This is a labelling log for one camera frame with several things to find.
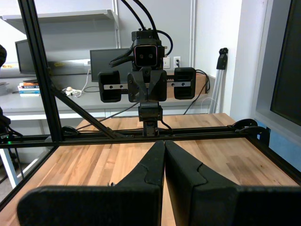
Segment dark computer monitor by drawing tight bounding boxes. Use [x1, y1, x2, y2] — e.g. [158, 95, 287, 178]
[90, 48, 135, 82]
[15, 39, 37, 75]

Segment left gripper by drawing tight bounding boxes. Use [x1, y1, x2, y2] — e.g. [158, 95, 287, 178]
[98, 67, 197, 103]

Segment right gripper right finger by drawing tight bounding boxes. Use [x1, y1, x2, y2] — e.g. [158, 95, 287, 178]
[165, 140, 301, 226]

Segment stack of books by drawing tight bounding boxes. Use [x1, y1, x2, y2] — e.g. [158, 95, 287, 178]
[17, 81, 40, 97]

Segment black aluminium frame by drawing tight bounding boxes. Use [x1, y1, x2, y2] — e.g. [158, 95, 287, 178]
[0, 0, 301, 209]

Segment white wall shelf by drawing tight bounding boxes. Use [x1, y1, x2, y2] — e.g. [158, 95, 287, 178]
[1, 9, 119, 50]

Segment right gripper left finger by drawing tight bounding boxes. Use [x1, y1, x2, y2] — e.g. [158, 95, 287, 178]
[16, 140, 165, 226]

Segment black controller box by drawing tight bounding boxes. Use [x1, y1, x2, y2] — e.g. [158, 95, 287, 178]
[0, 106, 24, 145]

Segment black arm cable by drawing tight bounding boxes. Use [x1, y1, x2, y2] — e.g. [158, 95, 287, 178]
[108, 48, 135, 68]
[160, 119, 174, 130]
[156, 30, 174, 58]
[120, 0, 144, 31]
[134, 0, 157, 31]

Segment thin white cord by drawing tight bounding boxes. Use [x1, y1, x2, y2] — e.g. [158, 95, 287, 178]
[81, 69, 92, 95]

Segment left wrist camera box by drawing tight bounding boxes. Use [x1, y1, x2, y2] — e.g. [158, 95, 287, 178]
[133, 44, 158, 68]

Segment long grey desk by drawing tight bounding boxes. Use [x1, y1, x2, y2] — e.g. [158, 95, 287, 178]
[0, 75, 216, 121]

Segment black desk cable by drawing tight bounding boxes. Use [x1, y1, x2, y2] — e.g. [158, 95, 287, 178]
[183, 69, 211, 115]

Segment coiled white cable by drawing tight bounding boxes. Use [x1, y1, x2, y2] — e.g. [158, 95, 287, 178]
[62, 86, 83, 98]

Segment black round mount knob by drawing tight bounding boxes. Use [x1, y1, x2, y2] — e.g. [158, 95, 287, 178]
[0, 44, 8, 68]

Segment aluminium stand with black head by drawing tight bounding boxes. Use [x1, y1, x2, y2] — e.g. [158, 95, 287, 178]
[209, 48, 229, 115]

